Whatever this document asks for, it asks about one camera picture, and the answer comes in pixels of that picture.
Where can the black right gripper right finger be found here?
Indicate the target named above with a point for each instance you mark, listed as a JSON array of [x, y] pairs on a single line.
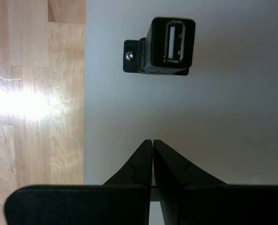
[[211, 204]]

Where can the white taskboard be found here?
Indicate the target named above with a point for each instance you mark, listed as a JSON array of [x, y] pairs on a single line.
[[223, 105]]

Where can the small silver screw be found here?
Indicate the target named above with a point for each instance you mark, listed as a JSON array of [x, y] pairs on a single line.
[[129, 56]]

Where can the black USB socket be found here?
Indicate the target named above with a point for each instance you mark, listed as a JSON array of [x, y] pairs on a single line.
[[156, 47]]

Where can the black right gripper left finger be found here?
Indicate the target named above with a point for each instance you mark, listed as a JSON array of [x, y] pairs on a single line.
[[82, 204]]

